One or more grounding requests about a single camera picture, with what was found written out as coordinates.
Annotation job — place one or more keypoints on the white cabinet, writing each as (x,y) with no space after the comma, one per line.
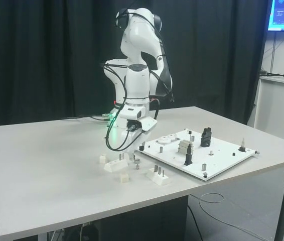
(275,108)

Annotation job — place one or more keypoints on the wide metal square peg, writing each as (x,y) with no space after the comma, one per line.
(155,168)

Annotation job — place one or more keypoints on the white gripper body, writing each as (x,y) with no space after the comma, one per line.
(134,140)

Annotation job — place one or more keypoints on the black plug with thin rod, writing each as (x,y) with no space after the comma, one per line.
(187,159)

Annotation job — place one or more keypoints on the black curtain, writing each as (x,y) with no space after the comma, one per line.
(44,50)

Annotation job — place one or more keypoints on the white long peg holder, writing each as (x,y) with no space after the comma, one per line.
(158,178)
(115,167)

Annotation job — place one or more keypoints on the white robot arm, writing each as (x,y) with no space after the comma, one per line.
(134,32)

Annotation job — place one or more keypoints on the small white camera box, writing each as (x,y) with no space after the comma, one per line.
(132,112)

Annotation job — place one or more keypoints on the white small cube holder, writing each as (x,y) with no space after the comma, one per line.
(103,158)
(124,177)

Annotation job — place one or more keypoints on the flat white mounting plate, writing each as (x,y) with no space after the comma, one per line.
(148,123)

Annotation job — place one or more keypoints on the metal tipped black plug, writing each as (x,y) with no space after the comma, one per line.
(243,146)

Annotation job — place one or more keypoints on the black D-SUB plug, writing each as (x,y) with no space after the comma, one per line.
(206,138)

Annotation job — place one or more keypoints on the white large gear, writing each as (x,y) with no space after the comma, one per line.
(171,137)

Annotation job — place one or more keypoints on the white small gear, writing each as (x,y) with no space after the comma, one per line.
(161,141)

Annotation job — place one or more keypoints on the white task board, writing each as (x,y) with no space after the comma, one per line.
(182,164)

